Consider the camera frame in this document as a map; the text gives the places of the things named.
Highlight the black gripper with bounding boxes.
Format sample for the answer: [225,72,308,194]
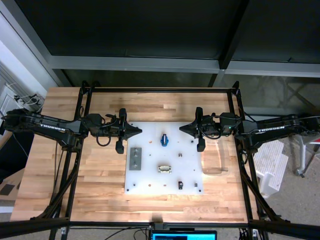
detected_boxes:
[178,106,222,153]
[103,107,143,155]

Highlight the grey metal fixture plate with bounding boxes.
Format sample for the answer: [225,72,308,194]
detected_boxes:
[127,147,144,172]

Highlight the blue round connector socket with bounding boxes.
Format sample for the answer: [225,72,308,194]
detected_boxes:
[159,133,170,148]

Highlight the clear plastic tub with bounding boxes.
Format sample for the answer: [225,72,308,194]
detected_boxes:
[200,138,230,177]

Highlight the beige connector housing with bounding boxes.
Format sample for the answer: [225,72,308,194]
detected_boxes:
[157,164,173,175]

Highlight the white task board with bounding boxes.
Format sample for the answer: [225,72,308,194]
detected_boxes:
[124,121,205,196]

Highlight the white plastic step stool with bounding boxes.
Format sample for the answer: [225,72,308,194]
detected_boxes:
[253,139,291,200]

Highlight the screen with blue edge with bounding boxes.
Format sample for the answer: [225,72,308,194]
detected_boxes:
[149,230,218,240]

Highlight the grey metal chair legs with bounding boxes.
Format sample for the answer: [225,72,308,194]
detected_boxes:
[287,136,320,179]

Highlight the brown cardboard box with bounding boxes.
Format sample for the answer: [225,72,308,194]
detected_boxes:
[0,166,26,201]

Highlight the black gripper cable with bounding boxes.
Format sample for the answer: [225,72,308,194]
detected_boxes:
[95,134,112,147]

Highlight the black table level camera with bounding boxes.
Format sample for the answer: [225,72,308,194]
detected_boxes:
[151,216,168,231]

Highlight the cable and plug bundle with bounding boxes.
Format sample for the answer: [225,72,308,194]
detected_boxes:
[12,92,43,109]

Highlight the black aluminium frame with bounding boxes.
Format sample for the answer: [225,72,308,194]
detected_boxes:
[0,79,320,240]

